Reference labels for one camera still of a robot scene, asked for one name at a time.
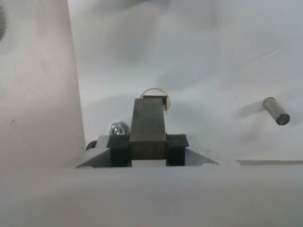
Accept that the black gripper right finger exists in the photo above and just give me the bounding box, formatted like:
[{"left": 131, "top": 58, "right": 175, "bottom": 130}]
[{"left": 165, "top": 133, "right": 219, "bottom": 166}]

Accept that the metal round peg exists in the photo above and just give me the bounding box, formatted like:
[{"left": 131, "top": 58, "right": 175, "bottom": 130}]
[{"left": 261, "top": 96, "right": 291, "bottom": 126}]

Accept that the metal square peg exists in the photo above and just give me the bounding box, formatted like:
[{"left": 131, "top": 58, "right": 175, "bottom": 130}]
[{"left": 128, "top": 97, "right": 168, "bottom": 160}]

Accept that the white task board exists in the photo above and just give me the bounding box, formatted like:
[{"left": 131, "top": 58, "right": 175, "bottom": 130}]
[{"left": 0, "top": 0, "right": 303, "bottom": 171}]

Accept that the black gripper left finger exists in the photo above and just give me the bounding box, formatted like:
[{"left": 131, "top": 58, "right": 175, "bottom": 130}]
[{"left": 76, "top": 134, "right": 130, "bottom": 169}]

